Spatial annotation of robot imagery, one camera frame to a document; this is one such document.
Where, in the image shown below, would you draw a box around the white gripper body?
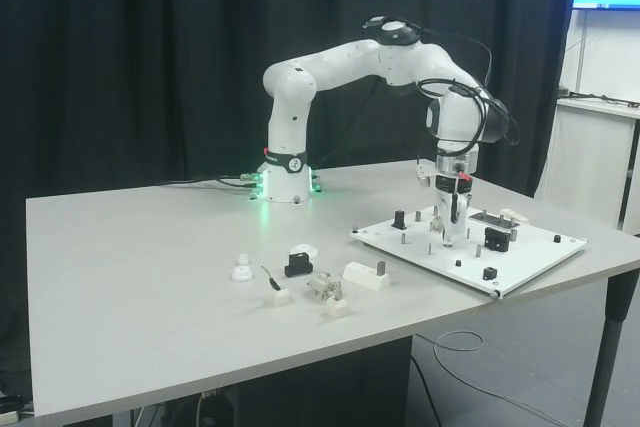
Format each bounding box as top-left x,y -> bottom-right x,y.
434,190 -> 474,234

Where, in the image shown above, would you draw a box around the white task board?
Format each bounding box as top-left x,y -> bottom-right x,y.
349,201 -> 590,302

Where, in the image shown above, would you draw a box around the white peg holder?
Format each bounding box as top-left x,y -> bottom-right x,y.
342,260 -> 392,293

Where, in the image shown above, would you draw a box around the small white plug holder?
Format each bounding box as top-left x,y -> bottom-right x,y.
322,296 -> 350,320
264,287 -> 292,307

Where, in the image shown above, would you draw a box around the grey metal plug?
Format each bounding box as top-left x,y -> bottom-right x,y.
306,271 -> 346,301

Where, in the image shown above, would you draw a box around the white cabinet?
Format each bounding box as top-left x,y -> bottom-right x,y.
541,94 -> 640,237

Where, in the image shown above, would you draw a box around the black D-SUB plug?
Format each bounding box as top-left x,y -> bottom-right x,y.
283,252 -> 315,278

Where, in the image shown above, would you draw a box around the black table leg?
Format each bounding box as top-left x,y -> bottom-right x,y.
583,274 -> 633,427

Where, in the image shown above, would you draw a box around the black curtain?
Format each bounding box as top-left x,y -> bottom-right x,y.
0,0 -> 584,388

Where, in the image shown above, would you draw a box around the white power strip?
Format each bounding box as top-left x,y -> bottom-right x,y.
0,394 -> 26,423

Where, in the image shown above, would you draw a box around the thin black rod on wire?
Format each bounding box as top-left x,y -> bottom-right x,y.
448,172 -> 472,223

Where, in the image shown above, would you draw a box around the grey floor cable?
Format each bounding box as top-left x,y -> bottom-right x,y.
432,329 -> 594,427

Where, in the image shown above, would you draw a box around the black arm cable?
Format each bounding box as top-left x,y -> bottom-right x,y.
414,29 -> 522,148

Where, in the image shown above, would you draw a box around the black base cables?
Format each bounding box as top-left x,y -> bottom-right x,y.
167,172 -> 266,196

